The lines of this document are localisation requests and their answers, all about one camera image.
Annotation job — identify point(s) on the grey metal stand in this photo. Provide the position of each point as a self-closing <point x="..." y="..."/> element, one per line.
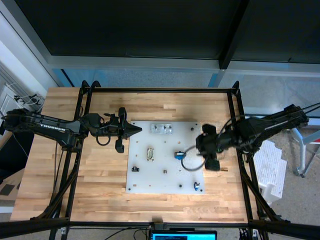
<point x="301" y="160"/>

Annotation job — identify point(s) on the black table camera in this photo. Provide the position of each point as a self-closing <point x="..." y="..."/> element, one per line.
<point x="160" y="223"/>

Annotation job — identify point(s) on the black metal frame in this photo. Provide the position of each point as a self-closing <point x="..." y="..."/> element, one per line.
<point x="160" y="91"/>

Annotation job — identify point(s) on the white task board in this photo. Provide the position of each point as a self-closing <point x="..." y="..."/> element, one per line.
<point x="160" y="185"/>

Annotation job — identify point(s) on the blue socket mount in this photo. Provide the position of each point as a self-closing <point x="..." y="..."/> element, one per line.
<point x="178" y="156"/>

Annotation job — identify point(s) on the cardboard box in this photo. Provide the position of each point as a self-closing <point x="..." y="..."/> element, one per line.
<point x="12" y="185"/>

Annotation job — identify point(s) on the small blue clamp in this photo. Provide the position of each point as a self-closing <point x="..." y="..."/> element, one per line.
<point x="196" y="186"/>

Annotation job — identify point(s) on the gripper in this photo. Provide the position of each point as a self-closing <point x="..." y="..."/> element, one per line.
<point x="208" y="146"/>
<point x="117" y="128"/>

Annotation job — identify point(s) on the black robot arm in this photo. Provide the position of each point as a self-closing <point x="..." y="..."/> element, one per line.
<point x="262" y="130"/>
<point x="50" y="126"/>

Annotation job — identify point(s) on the screen with blue edge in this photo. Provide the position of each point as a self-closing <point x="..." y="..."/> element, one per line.
<point x="182" y="236"/>

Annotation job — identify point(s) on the white foam packaging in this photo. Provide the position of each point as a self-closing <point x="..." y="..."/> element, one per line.
<point x="270" y="162"/>

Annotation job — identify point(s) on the clear block with pins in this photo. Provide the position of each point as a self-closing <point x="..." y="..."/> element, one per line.
<point x="161" y="129"/>

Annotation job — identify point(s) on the black plastic clip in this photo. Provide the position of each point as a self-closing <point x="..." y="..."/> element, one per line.
<point x="135" y="169"/>

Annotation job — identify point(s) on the beige connector housing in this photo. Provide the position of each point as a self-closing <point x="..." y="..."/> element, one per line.
<point x="150" y="154"/>

